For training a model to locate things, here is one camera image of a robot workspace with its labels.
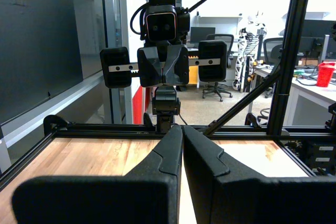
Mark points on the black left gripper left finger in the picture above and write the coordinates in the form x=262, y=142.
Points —
x=105, y=197

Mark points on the black office chair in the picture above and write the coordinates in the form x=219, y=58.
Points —
x=273, y=51
x=218, y=93

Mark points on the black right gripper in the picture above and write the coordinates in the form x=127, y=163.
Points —
x=115, y=77

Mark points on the red plastic basket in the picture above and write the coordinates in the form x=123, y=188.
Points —
x=325, y=74

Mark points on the white robot figure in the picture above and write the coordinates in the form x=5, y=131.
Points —
x=242, y=58

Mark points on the black control box with labels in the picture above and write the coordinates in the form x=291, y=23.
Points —
x=323, y=155

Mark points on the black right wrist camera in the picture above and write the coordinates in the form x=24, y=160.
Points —
x=160, y=22

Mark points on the red panel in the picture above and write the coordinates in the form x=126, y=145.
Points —
x=137, y=108

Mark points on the yellow cabinet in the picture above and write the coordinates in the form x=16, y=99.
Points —
x=193, y=75

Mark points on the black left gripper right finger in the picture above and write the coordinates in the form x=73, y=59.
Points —
x=249, y=200

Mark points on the black computer monitor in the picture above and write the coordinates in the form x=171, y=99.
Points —
x=202, y=33

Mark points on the black aluminium table frame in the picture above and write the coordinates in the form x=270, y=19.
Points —
x=291, y=51

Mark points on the white office desk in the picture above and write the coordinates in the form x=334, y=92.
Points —
x=307, y=90

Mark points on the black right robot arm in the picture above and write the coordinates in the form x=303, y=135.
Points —
x=166, y=106

